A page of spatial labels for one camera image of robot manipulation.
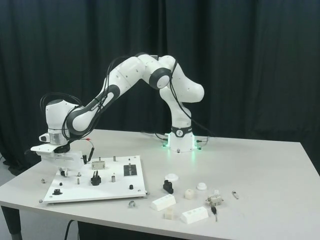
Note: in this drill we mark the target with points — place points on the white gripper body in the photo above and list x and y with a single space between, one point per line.
62 158

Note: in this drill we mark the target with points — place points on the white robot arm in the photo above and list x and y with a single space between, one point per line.
130 77

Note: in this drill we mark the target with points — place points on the large metal round peg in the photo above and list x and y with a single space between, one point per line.
113 178

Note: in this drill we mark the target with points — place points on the white long peg holder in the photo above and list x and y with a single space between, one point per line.
194 215
163 202

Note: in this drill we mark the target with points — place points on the small metal bolt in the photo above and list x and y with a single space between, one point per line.
43 180

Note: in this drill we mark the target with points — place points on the flat white mounting plate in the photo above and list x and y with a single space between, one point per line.
41 148

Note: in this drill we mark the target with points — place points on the black waterproof plug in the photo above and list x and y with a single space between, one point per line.
95 180

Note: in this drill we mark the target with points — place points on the thin black rod red tag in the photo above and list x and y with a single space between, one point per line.
92 151

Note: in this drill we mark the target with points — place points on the white task board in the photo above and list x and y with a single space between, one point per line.
100 192

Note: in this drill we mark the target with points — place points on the small black knob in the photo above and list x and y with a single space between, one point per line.
130 187

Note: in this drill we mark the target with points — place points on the black table leg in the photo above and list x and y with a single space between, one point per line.
11 222

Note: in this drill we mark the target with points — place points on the black D-SUB plug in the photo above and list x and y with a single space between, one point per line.
168 187

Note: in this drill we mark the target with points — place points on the white large gear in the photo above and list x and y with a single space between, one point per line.
172 177

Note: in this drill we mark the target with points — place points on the white medium gear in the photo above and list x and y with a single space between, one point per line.
202 186

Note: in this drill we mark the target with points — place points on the metal D-SUB connector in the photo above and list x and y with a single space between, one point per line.
212 200

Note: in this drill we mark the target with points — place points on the white small gear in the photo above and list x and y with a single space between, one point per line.
217 192

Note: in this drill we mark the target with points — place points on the black curtain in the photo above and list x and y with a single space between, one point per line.
225 62

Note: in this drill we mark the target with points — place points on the small white wrist camera box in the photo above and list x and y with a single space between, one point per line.
43 138

